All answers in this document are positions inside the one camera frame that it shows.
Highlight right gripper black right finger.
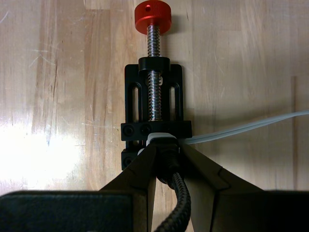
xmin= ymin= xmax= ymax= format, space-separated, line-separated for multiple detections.
xmin=179 ymin=144 xmax=309 ymax=232

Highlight white socket with flat cable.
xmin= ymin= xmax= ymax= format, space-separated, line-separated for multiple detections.
xmin=137 ymin=110 xmax=309 ymax=156

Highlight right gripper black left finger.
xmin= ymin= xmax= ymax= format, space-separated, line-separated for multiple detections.
xmin=0 ymin=142 xmax=157 ymax=232

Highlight black plug with braided cable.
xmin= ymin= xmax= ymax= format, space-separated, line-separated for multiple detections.
xmin=154 ymin=139 xmax=192 ymax=232

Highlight black clamp with red knob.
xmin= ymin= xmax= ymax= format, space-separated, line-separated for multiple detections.
xmin=120 ymin=0 xmax=193 ymax=171

